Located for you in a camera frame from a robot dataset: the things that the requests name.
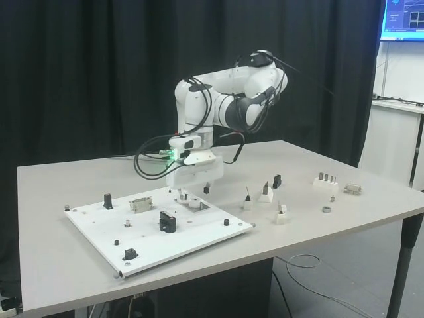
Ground grey cable on floor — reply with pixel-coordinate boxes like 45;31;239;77
273;253;394;304

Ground black table leg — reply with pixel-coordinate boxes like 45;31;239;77
386;217;416;318

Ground white task board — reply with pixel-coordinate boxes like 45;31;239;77
62;185;256;279

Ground black cable from arm elbow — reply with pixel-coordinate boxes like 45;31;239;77
268;54;336;95

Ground black box under table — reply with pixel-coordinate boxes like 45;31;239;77
154;256;276;318

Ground blue screen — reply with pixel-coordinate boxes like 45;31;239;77
380;0;424;43

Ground black looped arm cables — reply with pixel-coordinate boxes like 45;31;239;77
133;76;215;180

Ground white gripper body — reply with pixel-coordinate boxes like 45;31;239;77
165;158;227;190

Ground black cable on cabinet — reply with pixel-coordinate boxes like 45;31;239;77
371;93;424;107

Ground white peg holder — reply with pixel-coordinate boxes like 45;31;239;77
311;177;339;193

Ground metal plug in white holder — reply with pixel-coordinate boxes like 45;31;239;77
274;202;289;225

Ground grey plug in white holder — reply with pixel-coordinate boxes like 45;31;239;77
258;180;274;204

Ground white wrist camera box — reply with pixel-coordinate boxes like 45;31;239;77
168;134;202;150

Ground white cabinet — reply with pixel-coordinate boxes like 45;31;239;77
358;97;424;192

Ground thin black rod on wire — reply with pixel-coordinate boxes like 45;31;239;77
223;131;246;164

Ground black curtains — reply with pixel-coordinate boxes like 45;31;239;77
0;0;388;301

